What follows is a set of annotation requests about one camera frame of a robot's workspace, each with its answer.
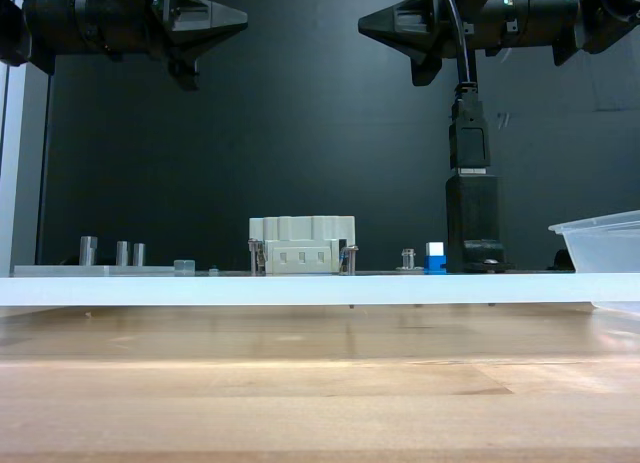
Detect black USB cable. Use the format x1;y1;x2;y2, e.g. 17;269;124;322
430;0;477;92

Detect black USB connector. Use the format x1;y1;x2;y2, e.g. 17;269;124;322
448;81;492;176

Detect blue and white connector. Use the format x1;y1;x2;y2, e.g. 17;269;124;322
423;241;448;275

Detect beige connector housing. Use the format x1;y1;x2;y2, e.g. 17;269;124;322
248;214;357;276

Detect clear plastic container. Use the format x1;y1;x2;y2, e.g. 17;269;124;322
548;208;640;315

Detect silver housing latch lever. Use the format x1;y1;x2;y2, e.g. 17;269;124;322
339;244;361;275
248;238;267;275

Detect large aluminium peg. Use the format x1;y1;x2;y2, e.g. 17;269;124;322
79;235;99;267

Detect white board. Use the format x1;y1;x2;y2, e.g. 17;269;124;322
0;272;640;308

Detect black aluminium frame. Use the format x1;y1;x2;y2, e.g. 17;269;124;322
19;57;54;277

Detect aluminium base plate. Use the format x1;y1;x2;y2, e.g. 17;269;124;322
13;264;176;277

